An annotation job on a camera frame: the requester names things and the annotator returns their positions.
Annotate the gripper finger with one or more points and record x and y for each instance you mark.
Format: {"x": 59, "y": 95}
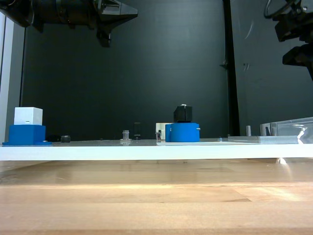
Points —
{"x": 115, "y": 20}
{"x": 127, "y": 9}

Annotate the white taskboard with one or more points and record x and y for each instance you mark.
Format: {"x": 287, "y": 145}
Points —
{"x": 97, "y": 153}

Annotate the clear plastic tub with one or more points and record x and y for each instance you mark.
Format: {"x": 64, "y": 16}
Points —
{"x": 293, "y": 127}

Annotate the small metal peg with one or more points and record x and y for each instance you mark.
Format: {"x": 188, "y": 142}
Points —
{"x": 248, "y": 131}

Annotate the grey aluminium block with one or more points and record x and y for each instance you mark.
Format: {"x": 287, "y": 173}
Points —
{"x": 278, "y": 140}

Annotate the white cube block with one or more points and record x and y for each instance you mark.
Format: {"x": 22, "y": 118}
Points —
{"x": 28, "y": 115}

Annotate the small clear connector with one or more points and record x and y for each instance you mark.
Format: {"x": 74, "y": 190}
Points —
{"x": 126, "y": 135}

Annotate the beige connector housing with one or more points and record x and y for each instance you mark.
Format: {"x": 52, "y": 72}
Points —
{"x": 162, "y": 127}

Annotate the black round plug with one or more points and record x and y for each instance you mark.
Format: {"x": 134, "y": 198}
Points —
{"x": 66, "y": 139}

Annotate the black vertical post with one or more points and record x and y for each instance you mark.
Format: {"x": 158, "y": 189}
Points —
{"x": 231, "y": 73}

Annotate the blue round mount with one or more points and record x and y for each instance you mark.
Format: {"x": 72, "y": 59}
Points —
{"x": 183, "y": 133}

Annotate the blue square mount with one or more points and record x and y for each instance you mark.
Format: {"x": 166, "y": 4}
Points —
{"x": 24, "y": 134}

